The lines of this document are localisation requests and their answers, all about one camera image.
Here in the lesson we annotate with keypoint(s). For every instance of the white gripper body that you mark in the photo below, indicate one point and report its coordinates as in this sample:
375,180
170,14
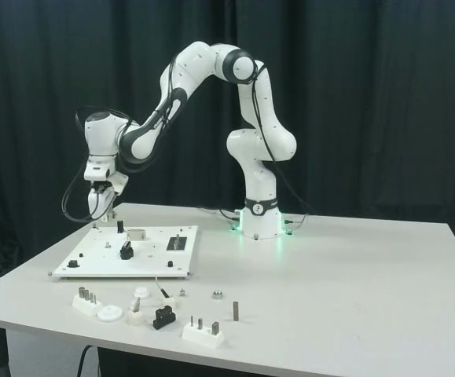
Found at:
93,204

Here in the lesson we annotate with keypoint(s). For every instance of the grey waterproof plug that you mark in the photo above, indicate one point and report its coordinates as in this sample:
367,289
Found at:
111,214

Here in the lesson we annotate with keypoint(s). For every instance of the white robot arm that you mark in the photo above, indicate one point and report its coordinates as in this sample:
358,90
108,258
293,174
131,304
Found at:
258,149

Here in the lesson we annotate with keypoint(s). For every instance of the white task board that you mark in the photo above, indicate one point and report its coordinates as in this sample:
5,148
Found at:
148,259

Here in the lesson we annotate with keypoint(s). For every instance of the large metal round peg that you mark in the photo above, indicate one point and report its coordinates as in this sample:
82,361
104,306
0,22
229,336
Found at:
82,294

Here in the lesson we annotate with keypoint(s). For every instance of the medium metal round peg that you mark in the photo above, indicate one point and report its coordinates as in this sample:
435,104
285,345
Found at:
87,296

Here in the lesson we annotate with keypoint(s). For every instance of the white medium gear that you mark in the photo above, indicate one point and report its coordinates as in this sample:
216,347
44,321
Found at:
142,293

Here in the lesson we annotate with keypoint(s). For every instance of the white round peg holder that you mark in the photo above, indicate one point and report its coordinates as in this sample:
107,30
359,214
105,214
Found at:
87,308

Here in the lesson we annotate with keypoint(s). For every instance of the metal USB plug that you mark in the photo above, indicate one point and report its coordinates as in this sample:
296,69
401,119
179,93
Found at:
136,305

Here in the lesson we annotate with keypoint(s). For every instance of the white large gear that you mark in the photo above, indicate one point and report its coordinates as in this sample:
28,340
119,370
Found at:
109,314

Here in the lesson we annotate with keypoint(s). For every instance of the small white plug holder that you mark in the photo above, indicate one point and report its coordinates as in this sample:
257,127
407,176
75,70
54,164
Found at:
174,302
134,318

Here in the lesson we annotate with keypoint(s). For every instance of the small metal bolt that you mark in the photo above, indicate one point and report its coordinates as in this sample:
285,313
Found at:
182,293

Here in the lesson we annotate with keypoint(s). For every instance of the black D-SUB plug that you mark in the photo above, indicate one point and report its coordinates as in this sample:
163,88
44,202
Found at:
164,318

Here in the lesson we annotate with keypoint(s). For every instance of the round metal BNC plug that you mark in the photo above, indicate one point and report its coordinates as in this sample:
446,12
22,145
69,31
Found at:
216,295

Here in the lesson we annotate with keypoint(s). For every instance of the medium metal square peg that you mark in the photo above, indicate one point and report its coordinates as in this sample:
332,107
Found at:
200,323

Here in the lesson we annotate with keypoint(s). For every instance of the black under-table cabinet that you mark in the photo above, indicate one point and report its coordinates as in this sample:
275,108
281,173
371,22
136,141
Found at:
152,365

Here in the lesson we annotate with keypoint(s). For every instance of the white square peg holder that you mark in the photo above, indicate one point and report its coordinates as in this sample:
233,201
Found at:
203,337

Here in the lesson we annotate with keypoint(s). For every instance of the large metal square peg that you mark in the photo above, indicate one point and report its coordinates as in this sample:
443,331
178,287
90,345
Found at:
215,329

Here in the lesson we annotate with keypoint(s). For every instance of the tall metal square peg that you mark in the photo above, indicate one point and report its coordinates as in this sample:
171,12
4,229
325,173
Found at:
236,311

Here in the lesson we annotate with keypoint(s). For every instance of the black curtain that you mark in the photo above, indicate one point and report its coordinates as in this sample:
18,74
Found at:
368,98

